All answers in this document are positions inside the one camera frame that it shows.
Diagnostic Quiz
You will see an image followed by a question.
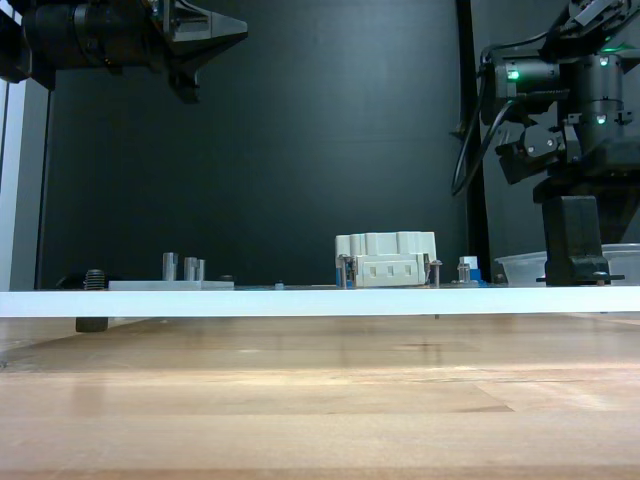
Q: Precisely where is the grey metal plate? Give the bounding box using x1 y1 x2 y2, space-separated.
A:
108 279 236 292

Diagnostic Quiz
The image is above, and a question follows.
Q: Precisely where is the clear plastic tub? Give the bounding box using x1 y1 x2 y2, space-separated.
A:
493 242 640 289

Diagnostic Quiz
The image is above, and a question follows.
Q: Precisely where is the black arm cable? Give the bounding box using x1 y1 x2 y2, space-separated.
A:
450 27 556 198

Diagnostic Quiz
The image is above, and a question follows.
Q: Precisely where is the small blue socket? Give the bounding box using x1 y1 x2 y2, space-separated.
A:
458 255 485 288

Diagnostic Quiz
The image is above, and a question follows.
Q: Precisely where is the beige connector housing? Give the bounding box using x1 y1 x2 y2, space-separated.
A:
334 230 437 290

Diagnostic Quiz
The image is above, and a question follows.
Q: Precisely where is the black vertical post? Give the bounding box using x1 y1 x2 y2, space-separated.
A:
449 0 494 289

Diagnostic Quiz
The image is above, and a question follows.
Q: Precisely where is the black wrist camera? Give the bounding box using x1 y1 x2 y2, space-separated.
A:
493 122 571 185

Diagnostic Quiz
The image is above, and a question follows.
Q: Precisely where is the black bar holder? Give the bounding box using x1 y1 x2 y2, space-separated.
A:
535 195 627 288

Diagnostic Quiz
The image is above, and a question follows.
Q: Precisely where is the blue clamp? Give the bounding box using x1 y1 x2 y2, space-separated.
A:
335 259 357 290

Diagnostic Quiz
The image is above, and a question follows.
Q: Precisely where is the white taskboard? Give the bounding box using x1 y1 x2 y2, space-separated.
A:
0 288 640 319

